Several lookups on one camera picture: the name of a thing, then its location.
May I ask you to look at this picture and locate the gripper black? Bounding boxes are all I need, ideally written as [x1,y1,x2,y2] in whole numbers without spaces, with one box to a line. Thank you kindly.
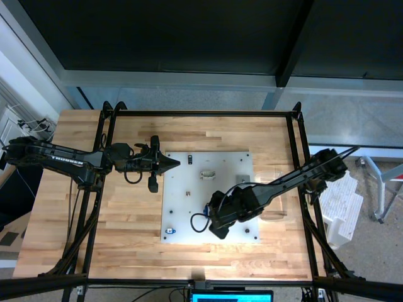
[208,189,241,241]
[127,135,181,194]

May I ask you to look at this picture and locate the white task board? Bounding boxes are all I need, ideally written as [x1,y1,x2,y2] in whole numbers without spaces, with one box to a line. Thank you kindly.
[161,150,263,245]

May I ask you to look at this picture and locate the clear plastic tub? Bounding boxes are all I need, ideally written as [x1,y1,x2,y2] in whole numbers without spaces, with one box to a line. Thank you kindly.
[254,171,290,223]

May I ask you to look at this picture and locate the screen with blue edge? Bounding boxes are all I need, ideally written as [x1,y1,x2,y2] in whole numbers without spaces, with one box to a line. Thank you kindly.
[188,289,274,302]

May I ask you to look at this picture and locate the white stepped plastic block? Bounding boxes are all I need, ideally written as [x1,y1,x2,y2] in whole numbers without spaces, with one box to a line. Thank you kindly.
[316,171,365,251]

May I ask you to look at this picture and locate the black equipment case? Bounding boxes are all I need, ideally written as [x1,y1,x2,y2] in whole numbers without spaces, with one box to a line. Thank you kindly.
[0,166,36,221]

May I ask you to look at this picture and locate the black room pillar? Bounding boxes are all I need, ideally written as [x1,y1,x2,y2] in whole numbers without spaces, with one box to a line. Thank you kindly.
[275,0,315,88]

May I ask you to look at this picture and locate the brown cardboard box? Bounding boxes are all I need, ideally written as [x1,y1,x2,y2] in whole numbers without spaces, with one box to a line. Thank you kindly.
[0,210,33,252]

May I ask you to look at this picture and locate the grey metal stand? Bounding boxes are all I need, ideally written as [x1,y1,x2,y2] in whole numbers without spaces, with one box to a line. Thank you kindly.
[355,154,403,225]

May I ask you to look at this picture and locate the gripper black cable loop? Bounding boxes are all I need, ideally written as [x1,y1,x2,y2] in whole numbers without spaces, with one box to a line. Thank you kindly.
[123,168,143,185]
[190,213,212,234]

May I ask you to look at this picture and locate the black and white cable bundle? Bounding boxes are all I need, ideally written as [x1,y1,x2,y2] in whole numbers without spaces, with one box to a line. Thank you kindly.
[15,117,54,133]

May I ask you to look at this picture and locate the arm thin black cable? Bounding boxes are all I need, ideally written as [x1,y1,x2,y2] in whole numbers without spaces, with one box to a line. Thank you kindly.
[311,145,361,167]

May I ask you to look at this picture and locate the black metal frame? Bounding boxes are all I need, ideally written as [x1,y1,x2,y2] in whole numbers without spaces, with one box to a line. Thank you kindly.
[0,100,403,302]

